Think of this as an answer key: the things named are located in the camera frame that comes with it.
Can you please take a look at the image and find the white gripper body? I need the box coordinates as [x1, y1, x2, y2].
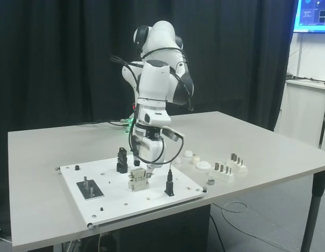
[132, 138, 166, 170]

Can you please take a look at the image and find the grey waterproof plug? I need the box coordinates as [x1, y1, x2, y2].
[128, 169, 146, 184]

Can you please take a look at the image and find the black D-SUB plug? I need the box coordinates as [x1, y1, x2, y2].
[116, 148, 130, 174]

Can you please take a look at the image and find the black USB plug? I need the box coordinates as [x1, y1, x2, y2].
[164, 158, 175, 191]

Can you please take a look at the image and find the white flat mounting plate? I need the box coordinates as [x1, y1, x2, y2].
[164, 127, 184, 141]

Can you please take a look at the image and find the white box with dark window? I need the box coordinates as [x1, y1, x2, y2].
[138, 109, 171, 128]

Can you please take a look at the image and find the white task board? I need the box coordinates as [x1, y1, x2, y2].
[58, 155, 208, 229]

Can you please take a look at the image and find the white round peg holder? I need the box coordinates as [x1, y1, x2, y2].
[208, 167, 234, 184]

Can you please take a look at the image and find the white square peg holder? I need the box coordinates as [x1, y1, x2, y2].
[227, 159, 248, 174]

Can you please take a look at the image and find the black curtain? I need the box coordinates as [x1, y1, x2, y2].
[0, 0, 294, 132]

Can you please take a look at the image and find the white cabinet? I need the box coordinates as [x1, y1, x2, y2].
[279, 78, 325, 153]

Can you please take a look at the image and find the black table leg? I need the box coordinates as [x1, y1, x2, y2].
[301, 174, 325, 252]

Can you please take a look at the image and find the blue screen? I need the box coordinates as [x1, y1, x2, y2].
[293, 0, 325, 34]

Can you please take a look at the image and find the black table cable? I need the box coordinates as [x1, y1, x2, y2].
[82, 120, 131, 128]

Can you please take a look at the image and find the thin grey cable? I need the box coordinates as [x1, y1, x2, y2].
[221, 201, 257, 219]

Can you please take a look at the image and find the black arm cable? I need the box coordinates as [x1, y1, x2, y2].
[111, 47, 196, 111]

